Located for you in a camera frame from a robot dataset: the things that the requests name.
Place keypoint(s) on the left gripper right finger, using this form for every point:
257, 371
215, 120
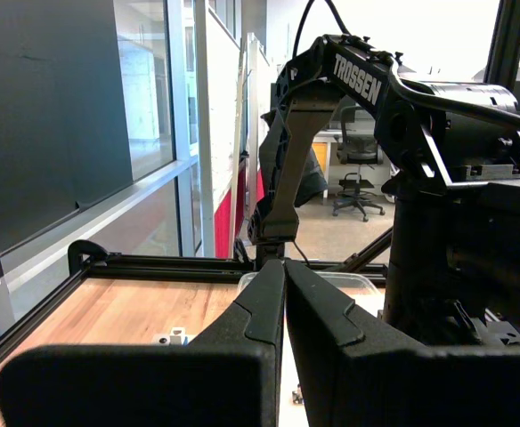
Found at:
398, 387

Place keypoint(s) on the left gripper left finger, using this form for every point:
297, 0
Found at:
153, 387

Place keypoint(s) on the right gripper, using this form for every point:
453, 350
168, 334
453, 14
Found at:
487, 249

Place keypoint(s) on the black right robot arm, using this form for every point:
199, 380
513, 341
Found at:
358, 84

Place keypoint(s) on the blue and white plug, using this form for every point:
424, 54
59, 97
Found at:
177, 333

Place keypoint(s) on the clear plastic tub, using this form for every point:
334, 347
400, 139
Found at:
353, 280

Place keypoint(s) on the black office chair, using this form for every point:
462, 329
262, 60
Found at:
358, 151

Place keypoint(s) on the white room partition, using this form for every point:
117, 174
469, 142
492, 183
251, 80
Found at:
224, 111

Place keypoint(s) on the black aluminium frame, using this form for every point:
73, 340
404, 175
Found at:
153, 264

